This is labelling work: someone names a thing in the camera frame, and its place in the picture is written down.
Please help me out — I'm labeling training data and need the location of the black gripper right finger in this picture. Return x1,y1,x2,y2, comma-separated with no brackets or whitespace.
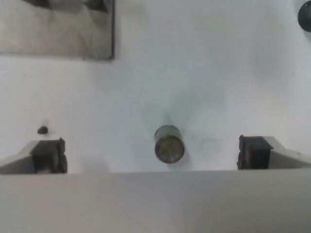
237,134,311,170

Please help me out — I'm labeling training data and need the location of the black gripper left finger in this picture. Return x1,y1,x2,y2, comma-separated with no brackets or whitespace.
0,137,68,175

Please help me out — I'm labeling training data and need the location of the metal round peg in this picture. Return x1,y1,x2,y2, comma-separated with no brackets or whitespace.
154,124,186,164

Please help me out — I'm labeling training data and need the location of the white task board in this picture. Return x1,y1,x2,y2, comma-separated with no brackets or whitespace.
0,0,311,174

